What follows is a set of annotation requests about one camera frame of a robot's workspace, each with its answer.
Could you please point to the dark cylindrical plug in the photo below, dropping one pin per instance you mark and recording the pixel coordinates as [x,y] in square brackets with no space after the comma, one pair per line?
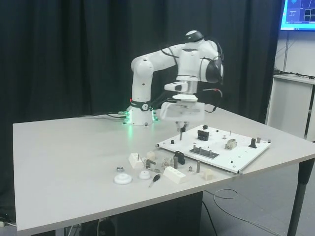
[148,163]

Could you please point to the cream cube holder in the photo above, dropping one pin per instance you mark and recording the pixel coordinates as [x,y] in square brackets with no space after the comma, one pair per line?
[207,175]

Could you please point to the white peg holder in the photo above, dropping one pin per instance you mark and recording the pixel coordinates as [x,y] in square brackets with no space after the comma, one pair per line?
[174,175]
[135,161]

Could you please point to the black curtain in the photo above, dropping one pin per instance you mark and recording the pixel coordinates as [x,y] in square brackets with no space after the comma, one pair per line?
[61,49]

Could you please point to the white cabinet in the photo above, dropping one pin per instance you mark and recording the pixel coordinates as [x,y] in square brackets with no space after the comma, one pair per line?
[290,108]

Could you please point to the cream small holder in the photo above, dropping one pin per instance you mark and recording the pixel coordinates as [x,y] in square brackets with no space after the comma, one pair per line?
[150,155]

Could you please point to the blue screen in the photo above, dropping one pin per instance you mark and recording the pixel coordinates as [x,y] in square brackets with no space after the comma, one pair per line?
[299,14]

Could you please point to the white medium gear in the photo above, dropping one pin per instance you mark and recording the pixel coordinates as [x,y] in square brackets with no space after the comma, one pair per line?
[144,175]

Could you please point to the metal hex nut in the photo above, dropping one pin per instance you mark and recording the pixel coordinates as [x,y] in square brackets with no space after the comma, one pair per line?
[119,169]

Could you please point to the black table leg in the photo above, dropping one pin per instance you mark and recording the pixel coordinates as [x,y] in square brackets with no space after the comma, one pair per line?
[301,191]

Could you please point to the white task board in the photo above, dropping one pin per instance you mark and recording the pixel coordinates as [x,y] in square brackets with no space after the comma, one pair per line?
[221,153]

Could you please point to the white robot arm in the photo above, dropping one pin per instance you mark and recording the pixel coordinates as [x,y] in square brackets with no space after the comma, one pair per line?
[142,66]

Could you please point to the metal D-SUB plug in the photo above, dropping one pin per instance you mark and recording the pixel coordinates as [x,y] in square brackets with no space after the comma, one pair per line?
[166,162]

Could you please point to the black plug block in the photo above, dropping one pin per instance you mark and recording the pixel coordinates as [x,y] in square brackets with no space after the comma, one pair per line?
[180,157]

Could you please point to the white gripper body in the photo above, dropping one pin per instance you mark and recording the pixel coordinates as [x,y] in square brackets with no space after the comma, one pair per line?
[187,111]

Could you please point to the white large gear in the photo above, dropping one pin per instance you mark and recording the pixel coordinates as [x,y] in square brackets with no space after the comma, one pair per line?
[122,179]

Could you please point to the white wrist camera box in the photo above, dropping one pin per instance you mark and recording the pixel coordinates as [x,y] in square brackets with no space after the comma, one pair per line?
[176,86]

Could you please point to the white power strip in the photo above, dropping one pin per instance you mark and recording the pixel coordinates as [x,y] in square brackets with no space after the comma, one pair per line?
[2,224]

